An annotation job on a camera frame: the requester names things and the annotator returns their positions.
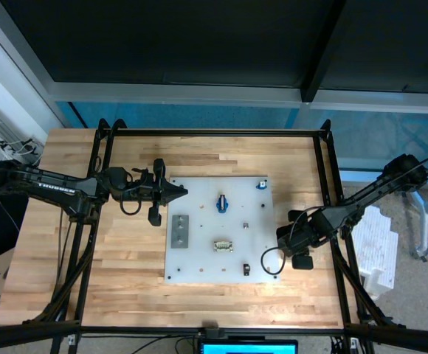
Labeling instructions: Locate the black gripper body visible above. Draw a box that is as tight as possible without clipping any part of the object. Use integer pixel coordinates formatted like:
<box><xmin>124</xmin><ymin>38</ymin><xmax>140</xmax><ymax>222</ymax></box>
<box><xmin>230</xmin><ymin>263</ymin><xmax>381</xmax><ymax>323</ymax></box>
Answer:
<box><xmin>131</xmin><ymin>158</ymin><xmax>170</xmax><ymax>226</ymax></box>
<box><xmin>275</xmin><ymin>221</ymin><xmax>315</xmax><ymax>271</ymax></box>

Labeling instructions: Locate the white taskboard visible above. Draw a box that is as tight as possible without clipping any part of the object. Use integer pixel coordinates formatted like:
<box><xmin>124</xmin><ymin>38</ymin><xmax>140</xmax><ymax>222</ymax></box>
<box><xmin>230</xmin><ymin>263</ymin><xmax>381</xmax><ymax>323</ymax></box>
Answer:
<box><xmin>164</xmin><ymin>176</ymin><xmax>282</xmax><ymax>285</ymax></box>

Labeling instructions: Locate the beige HAN10E base socket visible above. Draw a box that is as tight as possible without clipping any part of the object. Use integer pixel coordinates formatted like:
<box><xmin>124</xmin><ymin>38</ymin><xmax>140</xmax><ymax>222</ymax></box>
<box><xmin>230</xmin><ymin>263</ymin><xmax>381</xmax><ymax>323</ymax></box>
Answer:
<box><xmin>213</xmin><ymin>239</ymin><xmax>234</xmax><ymax>254</ymax></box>

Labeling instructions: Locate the grey metal plate with pegs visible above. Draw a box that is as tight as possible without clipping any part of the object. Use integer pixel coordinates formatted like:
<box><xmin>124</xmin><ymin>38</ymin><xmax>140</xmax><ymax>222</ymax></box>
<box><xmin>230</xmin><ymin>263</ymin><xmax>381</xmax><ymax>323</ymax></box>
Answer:
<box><xmin>169</xmin><ymin>214</ymin><xmax>191</xmax><ymax>251</ymax></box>

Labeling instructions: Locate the white foam block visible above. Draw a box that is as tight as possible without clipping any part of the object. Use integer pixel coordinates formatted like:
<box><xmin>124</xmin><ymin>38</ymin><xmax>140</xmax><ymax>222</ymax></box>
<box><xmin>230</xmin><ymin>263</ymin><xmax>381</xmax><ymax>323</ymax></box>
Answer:
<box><xmin>351</xmin><ymin>205</ymin><xmax>400</xmax><ymax>300</ymax></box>

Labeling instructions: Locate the laptop screen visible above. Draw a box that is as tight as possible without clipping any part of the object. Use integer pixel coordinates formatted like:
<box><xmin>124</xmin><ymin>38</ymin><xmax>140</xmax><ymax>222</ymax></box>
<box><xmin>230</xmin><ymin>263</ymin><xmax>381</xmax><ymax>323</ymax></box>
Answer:
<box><xmin>198</xmin><ymin>339</ymin><xmax>299</xmax><ymax>354</ymax></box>

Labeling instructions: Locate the grey metal stand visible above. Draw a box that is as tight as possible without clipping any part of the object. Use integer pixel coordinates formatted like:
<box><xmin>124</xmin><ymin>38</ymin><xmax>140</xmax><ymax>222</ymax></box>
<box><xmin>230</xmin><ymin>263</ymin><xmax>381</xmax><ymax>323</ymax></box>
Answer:
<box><xmin>405</xmin><ymin>190</ymin><xmax>428</xmax><ymax>263</ymax></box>

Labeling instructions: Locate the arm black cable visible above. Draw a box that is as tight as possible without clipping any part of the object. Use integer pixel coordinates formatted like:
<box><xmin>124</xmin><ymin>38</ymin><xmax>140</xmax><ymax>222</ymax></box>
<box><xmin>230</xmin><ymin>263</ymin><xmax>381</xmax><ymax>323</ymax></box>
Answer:
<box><xmin>119</xmin><ymin>184</ymin><xmax>144</xmax><ymax>217</ymax></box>
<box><xmin>260</xmin><ymin>209</ymin><xmax>303</xmax><ymax>277</ymax></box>

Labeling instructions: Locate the blue round connector mount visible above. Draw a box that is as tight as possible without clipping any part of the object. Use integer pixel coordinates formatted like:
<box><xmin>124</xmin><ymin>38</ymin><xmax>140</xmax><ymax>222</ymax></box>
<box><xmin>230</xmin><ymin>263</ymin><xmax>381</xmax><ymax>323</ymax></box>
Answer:
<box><xmin>213</xmin><ymin>194</ymin><xmax>230</xmax><ymax>215</ymax></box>

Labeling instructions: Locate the black table-level camera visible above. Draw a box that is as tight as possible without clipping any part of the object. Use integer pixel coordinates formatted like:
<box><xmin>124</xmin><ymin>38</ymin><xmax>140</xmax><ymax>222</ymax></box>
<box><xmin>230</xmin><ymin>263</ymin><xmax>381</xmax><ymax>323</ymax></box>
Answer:
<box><xmin>198</xmin><ymin>321</ymin><xmax>227</xmax><ymax>339</ymax></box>

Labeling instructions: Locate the black aluminium frame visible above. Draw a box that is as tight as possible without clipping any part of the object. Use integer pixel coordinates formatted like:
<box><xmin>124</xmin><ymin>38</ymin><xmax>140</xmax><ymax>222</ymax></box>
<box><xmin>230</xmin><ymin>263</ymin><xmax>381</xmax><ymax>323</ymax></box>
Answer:
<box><xmin>0</xmin><ymin>117</ymin><xmax>428</xmax><ymax>354</ymax></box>

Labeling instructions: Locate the white and black cable bundle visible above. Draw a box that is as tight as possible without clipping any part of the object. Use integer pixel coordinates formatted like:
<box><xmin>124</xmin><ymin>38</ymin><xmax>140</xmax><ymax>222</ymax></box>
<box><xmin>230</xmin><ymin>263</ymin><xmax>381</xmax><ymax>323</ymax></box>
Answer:
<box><xmin>0</xmin><ymin>138</ymin><xmax>40</xmax><ymax>158</ymax></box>

